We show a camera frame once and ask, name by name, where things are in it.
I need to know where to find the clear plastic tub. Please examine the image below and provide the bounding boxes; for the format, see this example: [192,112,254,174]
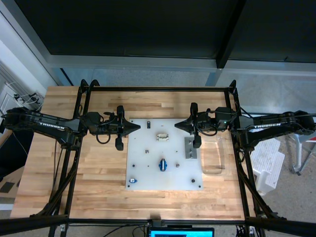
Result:
[201,134,226,175]

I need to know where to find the cardboard box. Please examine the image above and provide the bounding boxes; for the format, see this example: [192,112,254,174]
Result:
[0,165,27,205]

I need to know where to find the laptop screen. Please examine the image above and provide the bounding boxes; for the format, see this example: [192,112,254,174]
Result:
[147,227,215,237]

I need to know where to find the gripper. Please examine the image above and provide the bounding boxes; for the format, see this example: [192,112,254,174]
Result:
[174,102,209,149]
[108,105,142,152]

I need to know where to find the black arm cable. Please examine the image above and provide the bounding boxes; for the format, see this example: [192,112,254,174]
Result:
[95,130,111,145]

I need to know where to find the black metal frame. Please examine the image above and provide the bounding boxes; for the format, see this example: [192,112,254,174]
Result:
[0,79,316,237]

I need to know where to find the grey metal chair legs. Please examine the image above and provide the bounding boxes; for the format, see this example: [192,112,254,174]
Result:
[288,133,316,176]

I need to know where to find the white board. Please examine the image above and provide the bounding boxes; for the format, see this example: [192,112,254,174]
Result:
[125,118,203,191]

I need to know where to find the grey metal block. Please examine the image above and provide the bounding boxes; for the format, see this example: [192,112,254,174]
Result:
[184,137,198,160]

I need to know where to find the grey metal window frame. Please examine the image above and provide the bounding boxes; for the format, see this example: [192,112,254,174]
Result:
[0,0,316,86]

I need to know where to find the white foam block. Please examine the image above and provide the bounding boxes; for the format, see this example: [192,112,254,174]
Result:
[250,140,286,197]

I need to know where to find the white and black cable bundle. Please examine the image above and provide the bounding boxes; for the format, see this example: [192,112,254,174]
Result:
[13,92,44,106]

